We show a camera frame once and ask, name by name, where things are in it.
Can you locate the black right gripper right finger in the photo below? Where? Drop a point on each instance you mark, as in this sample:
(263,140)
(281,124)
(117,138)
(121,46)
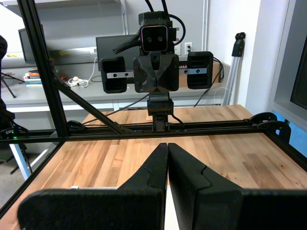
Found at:
(239,210)

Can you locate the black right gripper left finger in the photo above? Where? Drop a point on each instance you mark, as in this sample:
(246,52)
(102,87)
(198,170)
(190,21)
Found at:
(96,208)

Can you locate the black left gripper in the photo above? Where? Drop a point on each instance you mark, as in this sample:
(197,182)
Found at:
(114,64)

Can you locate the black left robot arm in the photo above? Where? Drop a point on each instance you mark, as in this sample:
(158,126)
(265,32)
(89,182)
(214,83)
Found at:
(160,104)

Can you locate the dark computer monitor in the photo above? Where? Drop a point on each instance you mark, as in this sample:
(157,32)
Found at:
(24,45)
(105,46)

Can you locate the brown cardboard box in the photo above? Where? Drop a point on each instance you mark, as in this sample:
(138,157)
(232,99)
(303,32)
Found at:
(217,72)

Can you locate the grey office desk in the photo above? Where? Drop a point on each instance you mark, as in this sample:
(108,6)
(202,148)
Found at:
(72,95)

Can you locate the stack of books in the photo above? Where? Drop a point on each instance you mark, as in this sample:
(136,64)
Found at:
(33,79)

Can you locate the white wall outlet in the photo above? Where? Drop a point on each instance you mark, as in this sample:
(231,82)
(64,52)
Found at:
(177,49)
(188,48)

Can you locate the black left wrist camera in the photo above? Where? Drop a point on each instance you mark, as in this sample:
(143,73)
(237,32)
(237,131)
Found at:
(154,32)

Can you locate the black aluminium frame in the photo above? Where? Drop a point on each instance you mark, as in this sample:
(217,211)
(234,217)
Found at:
(38,48)

